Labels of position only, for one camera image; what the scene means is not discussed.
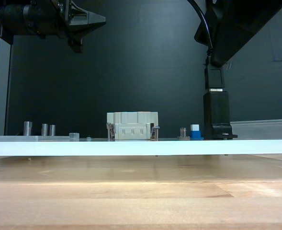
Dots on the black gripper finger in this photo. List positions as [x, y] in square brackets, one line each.
[239, 24]
[201, 33]
[83, 21]

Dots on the beige connector hood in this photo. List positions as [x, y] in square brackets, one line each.
[131, 117]

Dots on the metal connector clamp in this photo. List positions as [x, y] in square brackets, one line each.
[110, 131]
[155, 133]

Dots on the beige connector base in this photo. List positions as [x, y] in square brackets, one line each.
[131, 135]

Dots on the white cube plug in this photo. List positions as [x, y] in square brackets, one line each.
[194, 127]

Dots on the blue socket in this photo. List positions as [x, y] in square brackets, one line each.
[195, 135]

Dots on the metal pin fixture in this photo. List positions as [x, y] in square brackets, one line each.
[183, 137]

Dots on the grey metal nut block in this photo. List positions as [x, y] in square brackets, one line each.
[74, 136]

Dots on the white board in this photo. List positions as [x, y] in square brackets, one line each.
[140, 147]

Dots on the metal cylinder post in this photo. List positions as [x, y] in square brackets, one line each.
[44, 130]
[52, 130]
[27, 129]

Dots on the grey aluminium base plate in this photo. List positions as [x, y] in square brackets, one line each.
[16, 138]

